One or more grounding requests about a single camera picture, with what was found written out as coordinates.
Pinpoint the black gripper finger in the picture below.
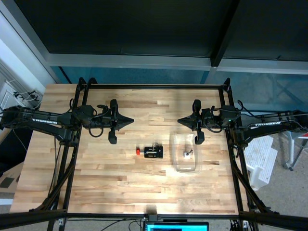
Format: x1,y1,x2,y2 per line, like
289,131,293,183
177,112,194,122
117,120,134,132
117,111,134,121
177,120,194,132

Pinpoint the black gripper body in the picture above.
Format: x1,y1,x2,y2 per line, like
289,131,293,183
96,99,119,145
193,99,221,145

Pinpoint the black clamp with red knob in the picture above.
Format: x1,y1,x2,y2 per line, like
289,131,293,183
136,145,164,159

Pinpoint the clear plastic tub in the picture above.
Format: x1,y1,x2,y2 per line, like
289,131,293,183
170,131,202,174

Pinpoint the white plastic step stool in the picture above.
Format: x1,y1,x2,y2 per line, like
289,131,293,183
243,134,279,192

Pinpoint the power strip with plugs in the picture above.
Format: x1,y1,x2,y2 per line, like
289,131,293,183
8,80,43,106

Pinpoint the laptop screen with blue edge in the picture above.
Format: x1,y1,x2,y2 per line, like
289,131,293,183
144,221,209,231

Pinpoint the brown cardboard box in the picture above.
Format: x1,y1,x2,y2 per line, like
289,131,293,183
0,161,25,193

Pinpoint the black aluminium frame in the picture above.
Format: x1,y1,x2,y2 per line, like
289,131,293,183
0,77,308,231

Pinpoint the grey metal chair frame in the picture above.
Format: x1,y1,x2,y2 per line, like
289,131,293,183
280,129,308,171

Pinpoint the black table-level camera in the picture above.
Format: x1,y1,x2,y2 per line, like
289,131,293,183
143,211,160,221

